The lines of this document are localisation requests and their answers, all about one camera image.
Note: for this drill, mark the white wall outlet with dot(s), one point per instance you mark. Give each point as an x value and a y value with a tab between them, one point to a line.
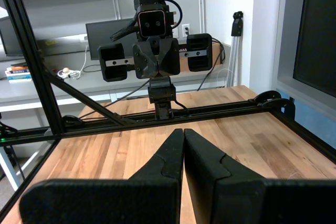
176	33
186	30

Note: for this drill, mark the grey desk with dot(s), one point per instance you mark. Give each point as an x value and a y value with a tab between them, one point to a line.
39	90

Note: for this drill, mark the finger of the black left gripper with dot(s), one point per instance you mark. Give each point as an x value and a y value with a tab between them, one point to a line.
169	58
144	62

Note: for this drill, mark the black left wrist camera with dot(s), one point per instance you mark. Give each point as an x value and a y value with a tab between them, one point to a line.
151	24

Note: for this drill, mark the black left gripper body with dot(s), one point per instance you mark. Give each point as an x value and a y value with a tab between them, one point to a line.
114	70

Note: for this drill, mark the black corner bracket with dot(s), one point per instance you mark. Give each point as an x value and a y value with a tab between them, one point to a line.
282	107
266	97
73	121

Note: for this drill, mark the black diagonal frame brace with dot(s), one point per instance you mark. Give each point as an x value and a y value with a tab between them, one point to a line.
86	98

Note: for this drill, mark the black computer monitor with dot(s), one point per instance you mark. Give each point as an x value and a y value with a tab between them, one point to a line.
105	35
9	43

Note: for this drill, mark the black frame rail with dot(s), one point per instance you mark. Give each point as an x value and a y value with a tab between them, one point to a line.
315	140
25	178
223	111

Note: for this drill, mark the stack of books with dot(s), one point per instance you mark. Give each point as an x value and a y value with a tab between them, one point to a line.
18	75

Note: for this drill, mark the black frame post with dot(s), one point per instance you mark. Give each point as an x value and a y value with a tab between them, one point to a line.
29	43

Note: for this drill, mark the silver tripod black head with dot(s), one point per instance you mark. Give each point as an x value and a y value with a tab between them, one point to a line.
237	24

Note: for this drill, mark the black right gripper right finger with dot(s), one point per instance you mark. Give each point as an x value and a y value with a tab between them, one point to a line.
262	203

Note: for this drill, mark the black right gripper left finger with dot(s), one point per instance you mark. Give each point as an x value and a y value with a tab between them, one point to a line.
105	203

